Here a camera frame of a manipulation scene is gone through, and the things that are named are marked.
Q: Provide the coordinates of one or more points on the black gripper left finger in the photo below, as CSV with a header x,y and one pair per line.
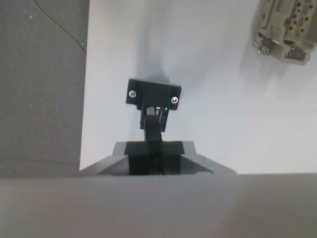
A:
x,y
136,158

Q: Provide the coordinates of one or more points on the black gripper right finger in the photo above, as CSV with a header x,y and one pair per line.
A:
x,y
173,158

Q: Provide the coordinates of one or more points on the black USB plug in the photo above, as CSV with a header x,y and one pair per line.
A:
x,y
153,129

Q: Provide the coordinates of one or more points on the white task board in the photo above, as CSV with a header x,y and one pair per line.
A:
x,y
210,62

